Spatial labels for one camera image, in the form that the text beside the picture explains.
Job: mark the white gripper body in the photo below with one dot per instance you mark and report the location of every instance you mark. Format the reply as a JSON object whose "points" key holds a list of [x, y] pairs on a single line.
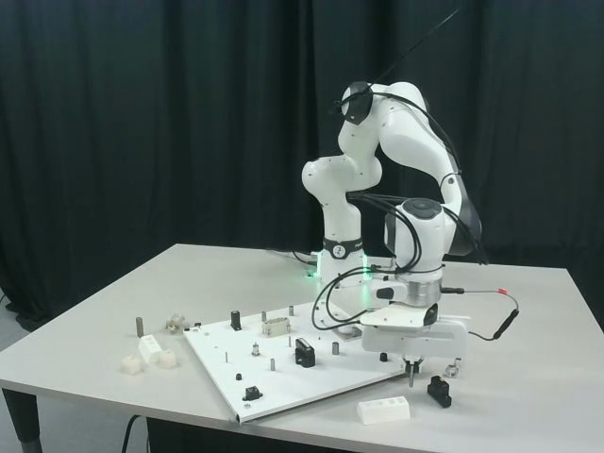
{"points": [[443, 337]]}

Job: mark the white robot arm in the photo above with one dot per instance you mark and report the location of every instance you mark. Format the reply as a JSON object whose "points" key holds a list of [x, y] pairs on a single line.
{"points": [[410, 141]]}

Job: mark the long white peg holder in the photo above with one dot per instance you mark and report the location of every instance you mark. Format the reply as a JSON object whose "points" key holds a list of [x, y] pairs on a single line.
{"points": [[150, 349]]}

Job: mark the large metal round peg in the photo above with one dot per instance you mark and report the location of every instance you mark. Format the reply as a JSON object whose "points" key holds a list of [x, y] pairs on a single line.
{"points": [[139, 326]]}

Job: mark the metal bolt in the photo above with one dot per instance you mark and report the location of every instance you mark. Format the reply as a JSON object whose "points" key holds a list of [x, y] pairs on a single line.
{"points": [[452, 370]]}

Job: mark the black D-SUB plug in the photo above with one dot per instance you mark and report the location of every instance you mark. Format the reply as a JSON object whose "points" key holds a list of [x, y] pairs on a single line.
{"points": [[439, 390]]}

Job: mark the flat white mounting plate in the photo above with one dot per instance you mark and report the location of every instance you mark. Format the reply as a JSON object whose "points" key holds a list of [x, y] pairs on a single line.
{"points": [[391, 317]]}

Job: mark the white holder with holes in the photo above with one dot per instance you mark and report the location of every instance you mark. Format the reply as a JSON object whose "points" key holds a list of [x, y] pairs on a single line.
{"points": [[383, 409]]}

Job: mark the white task board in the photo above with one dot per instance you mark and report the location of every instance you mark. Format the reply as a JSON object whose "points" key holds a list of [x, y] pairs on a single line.
{"points": [[264, 377]]}

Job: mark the small white holder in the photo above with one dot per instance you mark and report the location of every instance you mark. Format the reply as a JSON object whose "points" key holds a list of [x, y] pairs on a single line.
{"points": [[131, 366], [168, 359]]}

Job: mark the black curtains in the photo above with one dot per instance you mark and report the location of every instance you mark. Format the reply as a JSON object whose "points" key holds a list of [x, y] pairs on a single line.
{"points": [[141, 118]]}

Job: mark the dark table leg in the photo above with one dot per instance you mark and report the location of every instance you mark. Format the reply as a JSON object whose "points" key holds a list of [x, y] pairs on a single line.
{"points": [[23, 420]]}

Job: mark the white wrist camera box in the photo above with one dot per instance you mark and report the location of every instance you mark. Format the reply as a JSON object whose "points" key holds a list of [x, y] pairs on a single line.
{"points": [[389, 293]]}

